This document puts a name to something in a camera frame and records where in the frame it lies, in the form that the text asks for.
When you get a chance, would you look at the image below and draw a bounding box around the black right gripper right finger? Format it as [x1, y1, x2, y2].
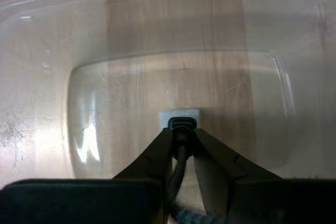
[192, 127, 336, 224]

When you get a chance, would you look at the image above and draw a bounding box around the black plug with braided cable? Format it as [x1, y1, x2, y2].
[165, 116, 211, 224]

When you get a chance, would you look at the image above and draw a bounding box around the white foam pad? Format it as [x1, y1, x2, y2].
[158, 108, 203, 131]

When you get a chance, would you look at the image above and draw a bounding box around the clear plastic tub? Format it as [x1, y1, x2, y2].
[0, 0, 336, 191]

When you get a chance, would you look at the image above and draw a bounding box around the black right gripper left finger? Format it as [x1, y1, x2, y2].
[0, 127, 173, 224]

